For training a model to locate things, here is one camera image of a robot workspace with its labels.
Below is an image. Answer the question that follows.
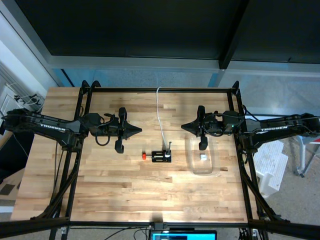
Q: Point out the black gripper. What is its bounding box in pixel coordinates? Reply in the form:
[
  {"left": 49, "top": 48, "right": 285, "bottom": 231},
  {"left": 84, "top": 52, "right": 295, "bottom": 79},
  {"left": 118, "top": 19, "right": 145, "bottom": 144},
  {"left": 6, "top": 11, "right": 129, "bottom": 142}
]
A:
[
  {"left": 106, "top": 107, "right": 143, "bottom": 154},
  {"left": 180, "top": 104, "right": 224, "bottom": 151}
]

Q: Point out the black vise with red knob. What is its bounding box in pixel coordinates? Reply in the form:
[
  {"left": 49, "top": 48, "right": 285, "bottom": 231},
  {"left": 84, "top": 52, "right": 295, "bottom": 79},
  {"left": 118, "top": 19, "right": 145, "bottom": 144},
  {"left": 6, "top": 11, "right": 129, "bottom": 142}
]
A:
[{"left": 141, "top": 149, "right": 173, "bottom": 164}]

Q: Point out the clear plastic tub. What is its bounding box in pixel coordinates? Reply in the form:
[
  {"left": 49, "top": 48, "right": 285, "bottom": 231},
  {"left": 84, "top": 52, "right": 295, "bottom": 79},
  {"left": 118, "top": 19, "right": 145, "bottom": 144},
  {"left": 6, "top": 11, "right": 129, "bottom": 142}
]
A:
[{"left": 184, "top": 136, "right": 221, "bottom": 179}]

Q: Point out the white stepped foam block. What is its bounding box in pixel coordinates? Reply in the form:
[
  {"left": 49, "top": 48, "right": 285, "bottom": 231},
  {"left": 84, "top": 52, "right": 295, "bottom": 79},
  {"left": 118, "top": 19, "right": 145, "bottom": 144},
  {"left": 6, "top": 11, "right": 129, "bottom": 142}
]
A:
[{"left": 253, "top": 139, "right": 288, "bottom": 200}]

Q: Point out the laptop screen blue edge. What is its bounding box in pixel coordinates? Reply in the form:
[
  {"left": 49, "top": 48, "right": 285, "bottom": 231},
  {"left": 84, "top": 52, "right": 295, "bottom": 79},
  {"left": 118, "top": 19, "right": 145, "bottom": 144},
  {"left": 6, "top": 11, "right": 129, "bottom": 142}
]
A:
[{"left": 149, "top": 229, "right": 218, "bottom": 240}]

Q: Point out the cardboard box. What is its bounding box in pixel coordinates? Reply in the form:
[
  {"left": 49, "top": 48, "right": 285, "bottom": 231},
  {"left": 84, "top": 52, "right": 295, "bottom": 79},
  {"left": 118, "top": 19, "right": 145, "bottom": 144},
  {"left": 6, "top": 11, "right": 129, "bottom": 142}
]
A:
[{"left": 0, "top": 167, "right": 26, "bottom": 208}]

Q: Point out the white receptacle cable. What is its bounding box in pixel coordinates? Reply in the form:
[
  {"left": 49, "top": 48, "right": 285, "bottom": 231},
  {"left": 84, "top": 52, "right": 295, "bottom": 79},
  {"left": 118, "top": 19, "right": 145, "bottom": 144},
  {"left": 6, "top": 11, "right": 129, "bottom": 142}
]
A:
[{"left": 155, "top": 86, "right": 169, "bottom": 151}]

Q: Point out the black metal frame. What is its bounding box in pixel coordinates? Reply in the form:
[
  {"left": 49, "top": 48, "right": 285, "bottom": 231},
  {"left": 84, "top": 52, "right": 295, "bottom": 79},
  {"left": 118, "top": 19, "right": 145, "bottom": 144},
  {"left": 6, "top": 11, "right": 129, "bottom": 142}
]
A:
[{"left": 0, "top": 79, "right": 320, "bottom": 240}]

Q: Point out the black table-edge camera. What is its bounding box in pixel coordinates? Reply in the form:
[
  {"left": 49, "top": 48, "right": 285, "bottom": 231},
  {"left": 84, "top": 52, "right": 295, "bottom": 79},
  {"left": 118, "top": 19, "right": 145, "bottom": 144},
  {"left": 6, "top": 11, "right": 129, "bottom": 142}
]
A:
[{"left": 149, "top": 217, "right": 168, "bottom": 230}]

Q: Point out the black and white cable bundle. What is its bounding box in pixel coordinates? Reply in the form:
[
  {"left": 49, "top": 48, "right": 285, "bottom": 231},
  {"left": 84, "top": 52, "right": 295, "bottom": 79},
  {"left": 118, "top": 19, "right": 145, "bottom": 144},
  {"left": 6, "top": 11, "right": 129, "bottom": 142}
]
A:
[{"left": 12, "top": 92, "right": 43, "bottom": 107}]

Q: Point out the grey metal chair frame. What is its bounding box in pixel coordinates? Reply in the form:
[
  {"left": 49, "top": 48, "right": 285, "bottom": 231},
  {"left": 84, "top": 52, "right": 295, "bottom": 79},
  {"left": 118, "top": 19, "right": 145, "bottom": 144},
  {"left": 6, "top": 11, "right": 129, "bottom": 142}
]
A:
[{"left": 292, "top": 134, "right": 320, "bottom": 179}]

